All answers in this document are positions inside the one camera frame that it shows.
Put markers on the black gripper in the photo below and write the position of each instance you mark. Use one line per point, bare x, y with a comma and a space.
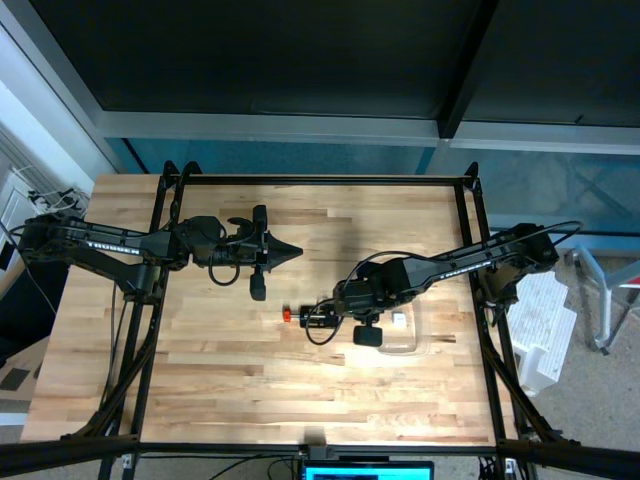
260, 250
362, 300

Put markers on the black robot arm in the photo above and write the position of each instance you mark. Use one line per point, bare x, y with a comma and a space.
460, 267
110, 245

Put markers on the black vise hub orange knob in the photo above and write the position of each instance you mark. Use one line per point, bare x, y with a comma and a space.
287, 315

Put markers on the white foam block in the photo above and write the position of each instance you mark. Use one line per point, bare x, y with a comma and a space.
399, 318

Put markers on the clear plastic tub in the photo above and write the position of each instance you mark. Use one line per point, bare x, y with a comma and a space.
420, 330

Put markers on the blue laptop screen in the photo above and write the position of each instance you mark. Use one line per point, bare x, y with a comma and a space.
367, 472

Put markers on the chair with metal legs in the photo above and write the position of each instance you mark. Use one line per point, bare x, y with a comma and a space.
604, 310

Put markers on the cardboard box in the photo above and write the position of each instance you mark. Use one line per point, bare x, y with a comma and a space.
30, 357

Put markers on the black low camera mount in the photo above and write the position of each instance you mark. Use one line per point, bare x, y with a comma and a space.
317, 452

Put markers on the black metal frame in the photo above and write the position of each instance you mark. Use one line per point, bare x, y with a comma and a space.
60, 452

